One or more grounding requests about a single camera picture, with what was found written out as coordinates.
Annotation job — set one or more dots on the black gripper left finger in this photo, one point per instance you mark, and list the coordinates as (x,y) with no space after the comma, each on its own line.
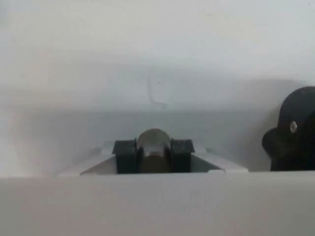
(125,158)

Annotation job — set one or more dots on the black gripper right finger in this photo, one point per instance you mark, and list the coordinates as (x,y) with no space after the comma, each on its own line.
(180,157)

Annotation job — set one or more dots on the metal round peg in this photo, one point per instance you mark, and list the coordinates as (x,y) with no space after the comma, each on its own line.
(153,150)

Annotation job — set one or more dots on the black D-SUB plug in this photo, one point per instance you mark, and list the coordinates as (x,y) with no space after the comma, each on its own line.
(294,137)

